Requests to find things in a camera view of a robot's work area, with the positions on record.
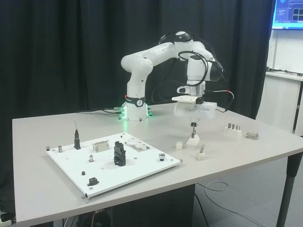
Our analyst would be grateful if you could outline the black table leg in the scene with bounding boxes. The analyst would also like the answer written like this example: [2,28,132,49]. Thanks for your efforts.
[276,156,298,227]

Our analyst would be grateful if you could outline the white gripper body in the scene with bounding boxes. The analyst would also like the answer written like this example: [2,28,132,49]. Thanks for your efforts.
[173,101,218,120]

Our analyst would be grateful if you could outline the black plug with thin wire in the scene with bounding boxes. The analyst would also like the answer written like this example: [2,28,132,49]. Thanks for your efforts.
[73,119,81,150]

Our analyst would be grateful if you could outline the flat white mounting plate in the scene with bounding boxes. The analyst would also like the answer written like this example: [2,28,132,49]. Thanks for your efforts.
[171,96,202,105]

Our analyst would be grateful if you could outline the black box under table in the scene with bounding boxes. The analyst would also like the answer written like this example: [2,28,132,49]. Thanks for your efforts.
[63,184,197,227]

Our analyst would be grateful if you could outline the white cabinet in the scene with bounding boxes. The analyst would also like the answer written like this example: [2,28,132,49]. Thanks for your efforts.
[257,70,303,138]

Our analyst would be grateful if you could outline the long white peg holder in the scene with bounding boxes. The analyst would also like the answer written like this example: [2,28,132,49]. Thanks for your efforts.
[223,126,242,137]

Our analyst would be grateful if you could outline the white sloped peg holder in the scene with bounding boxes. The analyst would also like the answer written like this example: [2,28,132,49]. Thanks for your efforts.
[186,136,200,146]

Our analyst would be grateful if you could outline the black D-SUB plug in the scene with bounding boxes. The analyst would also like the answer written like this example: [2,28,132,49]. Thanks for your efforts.
[113,141,126,166]

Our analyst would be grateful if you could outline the thin black cord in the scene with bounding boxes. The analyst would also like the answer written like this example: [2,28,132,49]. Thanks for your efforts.
[265,68,303,77]

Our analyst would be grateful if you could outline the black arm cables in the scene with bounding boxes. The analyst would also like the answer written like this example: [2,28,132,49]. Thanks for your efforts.
[163,32,225,81]

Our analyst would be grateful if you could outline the black base cable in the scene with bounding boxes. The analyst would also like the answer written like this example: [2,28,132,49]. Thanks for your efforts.
[78,107,124,116]

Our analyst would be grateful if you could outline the black curtains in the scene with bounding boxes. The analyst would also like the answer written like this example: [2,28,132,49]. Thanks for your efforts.
[0,0,276,213]

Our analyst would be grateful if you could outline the blue screen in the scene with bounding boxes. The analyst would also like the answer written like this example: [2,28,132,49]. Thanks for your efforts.
[271,0,303,30]

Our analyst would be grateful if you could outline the white task board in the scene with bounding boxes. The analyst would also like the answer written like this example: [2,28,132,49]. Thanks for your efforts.
[45,131,184,200]

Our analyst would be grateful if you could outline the grey floor cable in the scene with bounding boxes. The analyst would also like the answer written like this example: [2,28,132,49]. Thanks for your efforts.
[205,181,287,218]

